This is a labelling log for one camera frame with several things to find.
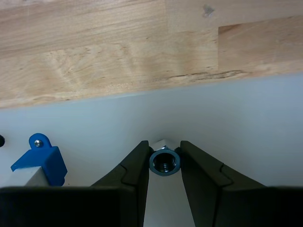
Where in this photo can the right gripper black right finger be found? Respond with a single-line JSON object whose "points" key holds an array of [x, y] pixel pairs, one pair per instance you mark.
{"points": [[201, 170]]}

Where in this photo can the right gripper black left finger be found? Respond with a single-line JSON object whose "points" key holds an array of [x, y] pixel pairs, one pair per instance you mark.
{"points": [[135, 165]]}

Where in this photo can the silver M12 hex nut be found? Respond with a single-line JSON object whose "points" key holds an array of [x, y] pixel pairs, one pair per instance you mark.
{"points": [[154, 165]]}

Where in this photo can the white plastic board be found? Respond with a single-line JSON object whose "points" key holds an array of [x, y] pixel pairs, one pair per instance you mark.
{"points": [[236, 118]]}

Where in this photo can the small black board screw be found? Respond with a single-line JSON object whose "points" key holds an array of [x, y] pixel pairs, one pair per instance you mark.
{"points": [[2, 140]]}

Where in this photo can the small blue connector bracket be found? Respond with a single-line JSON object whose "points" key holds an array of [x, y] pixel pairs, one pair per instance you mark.
{"points": [[47, 163]]}

